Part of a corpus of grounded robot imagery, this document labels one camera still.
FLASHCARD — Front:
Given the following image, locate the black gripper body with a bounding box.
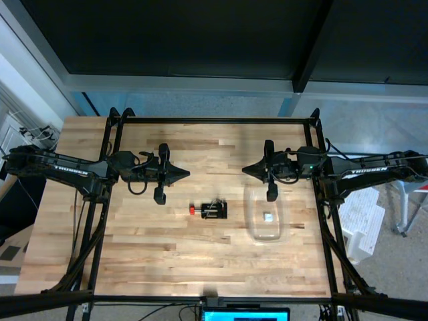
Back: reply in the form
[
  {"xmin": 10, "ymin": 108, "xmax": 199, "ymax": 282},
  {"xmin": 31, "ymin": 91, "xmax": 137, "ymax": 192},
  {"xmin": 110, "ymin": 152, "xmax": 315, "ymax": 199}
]
[
  {"xmin": 264, "ymin": 139, "xmax": 298, "ymax": 203},
  {"xmin": 143, "ymin": 142, "xmax": 171, "ymax": 205}
]

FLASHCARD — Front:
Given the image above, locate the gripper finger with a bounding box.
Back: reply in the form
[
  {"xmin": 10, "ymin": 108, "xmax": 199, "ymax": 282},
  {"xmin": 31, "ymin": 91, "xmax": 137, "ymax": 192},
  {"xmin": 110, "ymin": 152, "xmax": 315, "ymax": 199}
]
[
  {"xmin": 167, "ymin": 160, "xmax": 191, "ymax": 175},
  {"xmin": 167, "ymin": 173, "xmax": 191, "ymax": 187},
  {"xmin": 241, "ymin": 158, "xmax": 265, "ymax": 171},
  {"xmin": 241, "ymin": 169, "xmax": 265, "ymax": 183}
]

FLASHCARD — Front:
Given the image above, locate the black clamp with red knob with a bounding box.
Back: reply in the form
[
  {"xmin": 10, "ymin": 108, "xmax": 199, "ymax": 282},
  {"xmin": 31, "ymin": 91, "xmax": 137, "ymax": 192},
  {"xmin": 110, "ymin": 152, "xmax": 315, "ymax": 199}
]
[{"xmin": 189, "ymin": 199, "xmax": 229, "ymax": 221}]

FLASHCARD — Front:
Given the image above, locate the clear plastic tub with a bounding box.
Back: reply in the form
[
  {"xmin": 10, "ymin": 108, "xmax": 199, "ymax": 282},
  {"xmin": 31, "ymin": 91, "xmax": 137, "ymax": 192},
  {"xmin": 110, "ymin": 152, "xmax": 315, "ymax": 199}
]
[{"xmin": 245, "ymin": 185, "xmax": 291, "ymax": 247}]

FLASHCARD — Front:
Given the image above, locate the black square column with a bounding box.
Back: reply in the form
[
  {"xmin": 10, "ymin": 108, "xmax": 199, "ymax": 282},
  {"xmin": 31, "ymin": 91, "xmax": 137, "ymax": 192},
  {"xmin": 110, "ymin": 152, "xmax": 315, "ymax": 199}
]
[{"xmin": 292, "ymin": 0, "xmax": 335, "ymax": 94}]

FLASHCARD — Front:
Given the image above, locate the screen with blue edge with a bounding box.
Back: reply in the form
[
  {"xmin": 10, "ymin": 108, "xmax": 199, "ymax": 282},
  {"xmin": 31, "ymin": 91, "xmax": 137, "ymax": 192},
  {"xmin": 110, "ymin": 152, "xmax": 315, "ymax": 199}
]
[{"xmin": 199, "ymin": 307, "xmax": 291, "ymax": 321}]

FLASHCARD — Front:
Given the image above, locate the black case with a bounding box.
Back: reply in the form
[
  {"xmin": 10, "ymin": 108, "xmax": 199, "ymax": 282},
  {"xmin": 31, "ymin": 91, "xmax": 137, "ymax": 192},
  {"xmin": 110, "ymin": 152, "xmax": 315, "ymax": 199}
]
[{"xmin": 0, "ymin": 173, "xmax": 46, "ymax": 247}]

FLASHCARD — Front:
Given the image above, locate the cardboard box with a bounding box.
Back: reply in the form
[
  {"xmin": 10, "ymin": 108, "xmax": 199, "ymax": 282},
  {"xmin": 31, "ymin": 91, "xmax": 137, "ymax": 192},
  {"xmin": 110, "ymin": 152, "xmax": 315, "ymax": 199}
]
[{"xmin": 0, "ymin": 223, "xmax": 36, "ymax": 285}]

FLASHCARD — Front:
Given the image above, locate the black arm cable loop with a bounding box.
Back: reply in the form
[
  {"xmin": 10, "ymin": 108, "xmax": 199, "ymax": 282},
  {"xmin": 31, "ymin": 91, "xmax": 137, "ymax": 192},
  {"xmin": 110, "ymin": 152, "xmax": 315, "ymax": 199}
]
[
  {"xmin": 270, "ymin": 169, "xmax": 300, "ymax": 185},
  {"xmin": 126, "ymin": 179, "xmax": 149, "ymax": 196}
]

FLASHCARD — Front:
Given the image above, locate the black metal frame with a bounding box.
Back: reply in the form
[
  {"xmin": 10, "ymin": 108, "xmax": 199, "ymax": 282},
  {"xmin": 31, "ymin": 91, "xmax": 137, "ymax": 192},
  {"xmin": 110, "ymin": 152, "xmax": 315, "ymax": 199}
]
[{"xmin": 0, "ymin": 106, "xmax": 428, "ymax": 321}]

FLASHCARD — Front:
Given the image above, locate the white power strip with cables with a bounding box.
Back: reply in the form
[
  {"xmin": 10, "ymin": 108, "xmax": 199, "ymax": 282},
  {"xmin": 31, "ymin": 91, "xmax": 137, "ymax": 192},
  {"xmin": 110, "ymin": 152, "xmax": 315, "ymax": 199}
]
[{"xmin": 18, "ymin": 125, "xmax": 60, "ymax": 143}]

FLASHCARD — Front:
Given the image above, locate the small black camera mount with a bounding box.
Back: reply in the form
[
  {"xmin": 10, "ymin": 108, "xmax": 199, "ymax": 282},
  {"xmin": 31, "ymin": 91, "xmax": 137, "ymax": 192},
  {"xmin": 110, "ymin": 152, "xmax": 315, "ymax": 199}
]
[{"xmin": 199, "ymin": 290, "xmax": 224, "ymax": 307}]

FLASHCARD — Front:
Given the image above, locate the grey metal chair frame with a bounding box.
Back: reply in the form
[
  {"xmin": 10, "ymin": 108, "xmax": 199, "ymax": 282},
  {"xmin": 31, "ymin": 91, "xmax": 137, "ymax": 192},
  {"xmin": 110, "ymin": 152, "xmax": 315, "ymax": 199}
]
[{"xmin": 384, "ymin": 179, "xmax": 428, "ymax": 238}]

